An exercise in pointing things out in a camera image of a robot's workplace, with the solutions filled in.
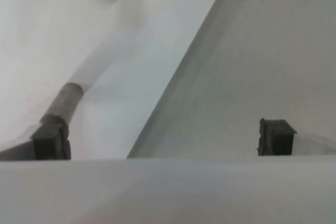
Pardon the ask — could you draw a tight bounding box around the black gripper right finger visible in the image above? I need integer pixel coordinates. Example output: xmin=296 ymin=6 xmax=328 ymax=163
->
xmin=256 ymin=116 xmax=336 ymax=156

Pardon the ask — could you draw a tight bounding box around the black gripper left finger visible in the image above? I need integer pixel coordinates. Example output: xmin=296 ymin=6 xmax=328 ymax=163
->
xmin=0 ymin=122 xmax=72 ymax=161

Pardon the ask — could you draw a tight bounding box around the metal round peg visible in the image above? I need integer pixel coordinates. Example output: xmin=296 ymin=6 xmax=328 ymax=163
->
xmin=39 ymin=82 xmax=85 ymax=130

